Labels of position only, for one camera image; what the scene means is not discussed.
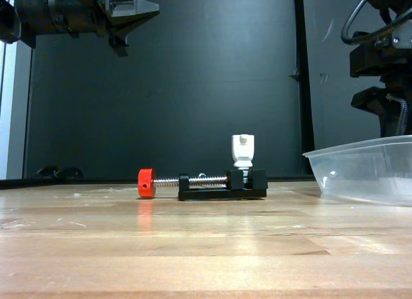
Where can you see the black aluminium frame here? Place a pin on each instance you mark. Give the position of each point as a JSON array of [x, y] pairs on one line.
[[96, 182]]

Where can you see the black vertical post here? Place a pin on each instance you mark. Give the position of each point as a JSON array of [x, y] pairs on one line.
[[304, 86]]

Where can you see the black clamp vise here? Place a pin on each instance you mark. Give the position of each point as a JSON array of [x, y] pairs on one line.
[[222, 194]]

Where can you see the silver clamp screw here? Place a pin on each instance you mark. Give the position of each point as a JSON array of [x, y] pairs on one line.
[[206, 180]]

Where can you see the black curved frame bracket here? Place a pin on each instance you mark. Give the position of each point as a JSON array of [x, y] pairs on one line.
[[71, 173], [48, 172]]

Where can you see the red clamp knob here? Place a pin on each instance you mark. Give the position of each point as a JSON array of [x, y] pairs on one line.
[[147, 183]]

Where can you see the clear plastic tub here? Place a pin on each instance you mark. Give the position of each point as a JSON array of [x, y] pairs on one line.
[[354, 170]]

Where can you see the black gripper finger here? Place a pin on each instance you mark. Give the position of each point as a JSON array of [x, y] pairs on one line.
[[387, 127], [132, 26], [145, 8]]

